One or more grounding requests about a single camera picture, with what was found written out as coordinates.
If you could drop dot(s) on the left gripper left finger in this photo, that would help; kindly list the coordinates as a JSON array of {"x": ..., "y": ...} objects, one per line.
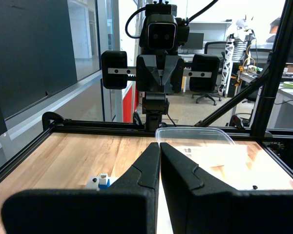
[{"x": 88, "y": 212}]

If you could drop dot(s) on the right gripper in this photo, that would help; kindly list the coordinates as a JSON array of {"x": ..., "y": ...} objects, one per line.
[{"x": 114, "y": 70}]

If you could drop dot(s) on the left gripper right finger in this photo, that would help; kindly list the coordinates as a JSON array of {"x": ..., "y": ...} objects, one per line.
[{"x": 234, "y": 212}]

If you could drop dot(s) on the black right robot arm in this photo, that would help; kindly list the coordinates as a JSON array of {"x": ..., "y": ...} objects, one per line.
[{"x": 156, "y": 107}]

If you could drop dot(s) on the small blue white connector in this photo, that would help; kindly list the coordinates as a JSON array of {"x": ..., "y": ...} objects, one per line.
[{"x": 104, "y": 184}]

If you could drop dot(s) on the red white cabinet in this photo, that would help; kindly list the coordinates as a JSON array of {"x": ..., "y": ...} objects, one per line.
[{"x": 129, "y": 102}]

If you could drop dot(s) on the black office chair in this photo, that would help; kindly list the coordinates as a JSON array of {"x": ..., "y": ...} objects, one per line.
[{"x": 206, "y": 98}]

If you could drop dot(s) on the black computer monitor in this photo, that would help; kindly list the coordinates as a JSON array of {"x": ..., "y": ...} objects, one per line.
[{"x": 195, "y": 41}]

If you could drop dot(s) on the clear plastic tub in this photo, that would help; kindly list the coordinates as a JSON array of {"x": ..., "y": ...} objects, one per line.
[{"x": 197, "y": 136}]

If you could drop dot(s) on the white striped robot figure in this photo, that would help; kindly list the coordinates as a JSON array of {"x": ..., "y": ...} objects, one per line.
[{"x": 238, "y": 46}]

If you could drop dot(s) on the white office desk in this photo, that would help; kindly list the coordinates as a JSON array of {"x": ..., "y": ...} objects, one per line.
[{"x": 290, "y": 93}]

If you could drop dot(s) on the green tape roll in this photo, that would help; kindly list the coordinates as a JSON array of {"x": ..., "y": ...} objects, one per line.
[{"x": 292, "y": 84}]

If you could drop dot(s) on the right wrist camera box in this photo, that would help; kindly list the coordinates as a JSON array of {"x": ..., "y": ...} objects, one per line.
[{"x": 161, "y": 34}]

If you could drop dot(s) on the white wall shelf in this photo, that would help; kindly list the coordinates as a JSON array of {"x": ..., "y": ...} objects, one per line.
[{"x": 210, "y": 26}]

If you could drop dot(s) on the black table frame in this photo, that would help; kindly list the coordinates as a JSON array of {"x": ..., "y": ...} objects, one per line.
[{"x": 92, "y": 126}]

